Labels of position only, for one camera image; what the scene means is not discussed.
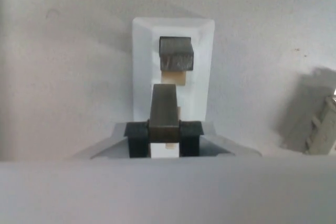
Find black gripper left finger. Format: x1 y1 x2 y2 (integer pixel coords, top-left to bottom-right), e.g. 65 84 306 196
71 121 152 159

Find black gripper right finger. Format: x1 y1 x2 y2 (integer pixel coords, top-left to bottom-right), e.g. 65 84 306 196
180 121 263 159

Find white square peg holder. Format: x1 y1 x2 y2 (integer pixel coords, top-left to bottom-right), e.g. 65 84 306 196
132 16 217 158

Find large metal square peg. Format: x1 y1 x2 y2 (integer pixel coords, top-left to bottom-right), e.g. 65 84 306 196
158 36 195 72

